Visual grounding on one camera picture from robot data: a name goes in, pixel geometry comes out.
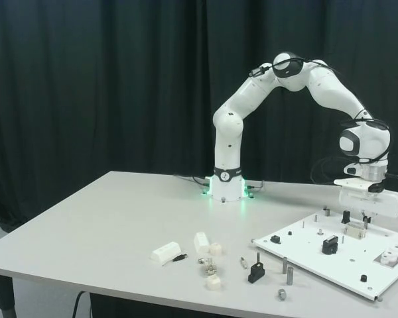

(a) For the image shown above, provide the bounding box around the black floor cable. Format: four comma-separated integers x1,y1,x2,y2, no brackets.
73,290,91,318

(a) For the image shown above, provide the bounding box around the black table leg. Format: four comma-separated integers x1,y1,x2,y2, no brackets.
0,272,15,318

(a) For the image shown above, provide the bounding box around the black base cable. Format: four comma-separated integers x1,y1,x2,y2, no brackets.
174,174,214,195
245,180,265,199

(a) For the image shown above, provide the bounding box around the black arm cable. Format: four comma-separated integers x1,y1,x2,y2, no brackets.
247,56,393,165

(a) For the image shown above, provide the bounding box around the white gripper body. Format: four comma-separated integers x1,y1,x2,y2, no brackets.
337,185,398,219

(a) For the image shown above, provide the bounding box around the long white peg holder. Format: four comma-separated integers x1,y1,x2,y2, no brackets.
150,242,186,266

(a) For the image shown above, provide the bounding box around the flat white mounting plate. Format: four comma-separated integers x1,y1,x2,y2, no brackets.
333,178,373,190

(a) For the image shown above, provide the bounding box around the metal BNC plug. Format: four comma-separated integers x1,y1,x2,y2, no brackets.
196,256,219,276

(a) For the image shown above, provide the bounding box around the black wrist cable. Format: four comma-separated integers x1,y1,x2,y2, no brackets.
310,154,348,185

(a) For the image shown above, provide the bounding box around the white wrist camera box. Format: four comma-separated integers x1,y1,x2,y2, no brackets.
342,163,365,177

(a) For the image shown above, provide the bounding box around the black USB plug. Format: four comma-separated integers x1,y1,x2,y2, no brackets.
162,252,190,266

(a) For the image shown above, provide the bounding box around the black D-SUB plug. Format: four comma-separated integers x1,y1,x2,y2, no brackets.
247,252,266,285

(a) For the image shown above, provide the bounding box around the black curtain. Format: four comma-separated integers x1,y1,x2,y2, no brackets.
0,0,398,230

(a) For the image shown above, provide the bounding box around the white task board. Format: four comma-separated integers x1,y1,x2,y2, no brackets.
250,207,398,303

